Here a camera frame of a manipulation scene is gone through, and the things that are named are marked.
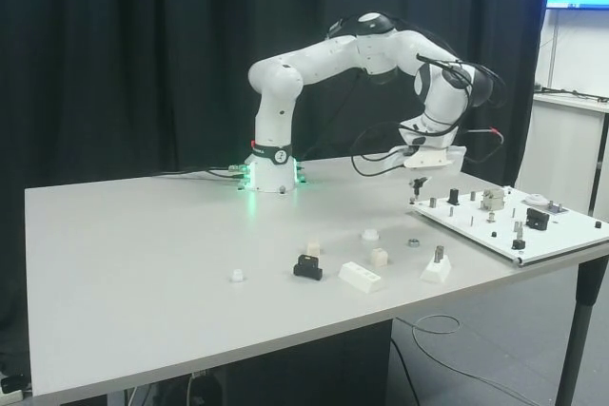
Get white empty peg holder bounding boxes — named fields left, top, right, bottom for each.
left=338, top=261, right=386, bottom=295

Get white holder with pegs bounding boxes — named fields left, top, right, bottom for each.
left=419, top=254, right=455, bottom=286

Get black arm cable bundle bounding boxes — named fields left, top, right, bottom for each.
left=324, top=14, right=508, bottom=179

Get metal peg on black base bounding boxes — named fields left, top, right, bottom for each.
left=509, top=220, right=527, bottom=252

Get white cabinet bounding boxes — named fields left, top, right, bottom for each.
left=529, top=87, right=609, bottom=218

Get white task board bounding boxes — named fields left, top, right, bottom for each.
left=409, top=184, right=609, bottom=267

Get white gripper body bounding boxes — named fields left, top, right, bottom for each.
left=387, top=143, right=466, bottom=171

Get black curtain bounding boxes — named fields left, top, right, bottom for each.
left=0, top=0, right=558, bottom=375

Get black base cable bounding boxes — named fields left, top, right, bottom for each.
left=160, top=164, right=249, bottom=182

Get black box under table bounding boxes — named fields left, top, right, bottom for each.
left=207, top=319, right=397, bottom=406

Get black D-SUB plug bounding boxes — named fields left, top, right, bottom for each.
left=292, top=253, right=326, bottom=281

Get grey floor cable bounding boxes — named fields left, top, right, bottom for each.
left=410, top=314, right=609, bottom=406

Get black table leg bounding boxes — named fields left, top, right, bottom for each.
left=553, top=257, right=604, bottom=406

